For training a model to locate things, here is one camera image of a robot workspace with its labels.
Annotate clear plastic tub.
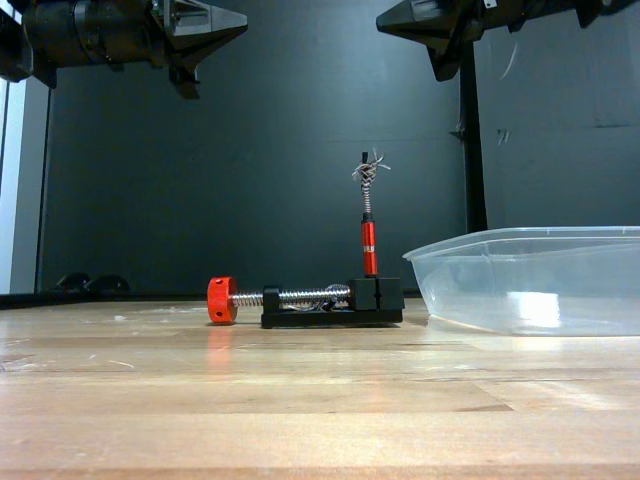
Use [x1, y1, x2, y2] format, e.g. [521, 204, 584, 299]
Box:
[402, 225, 640, 338]

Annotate black white braided cable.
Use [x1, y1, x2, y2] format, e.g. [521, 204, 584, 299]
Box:
[292, 282, 349, 314]

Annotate black vise with red knob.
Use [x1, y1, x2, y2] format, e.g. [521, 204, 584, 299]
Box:
[207, 275, 405, 330]

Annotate red rca plug frayed cable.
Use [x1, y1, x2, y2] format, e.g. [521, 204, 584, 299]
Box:
[349, 147, 394, 250]

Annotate black curved frame bracket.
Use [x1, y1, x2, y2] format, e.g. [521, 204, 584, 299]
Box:
[55, 272, 92, 293]
[87, 274, 130, 294]

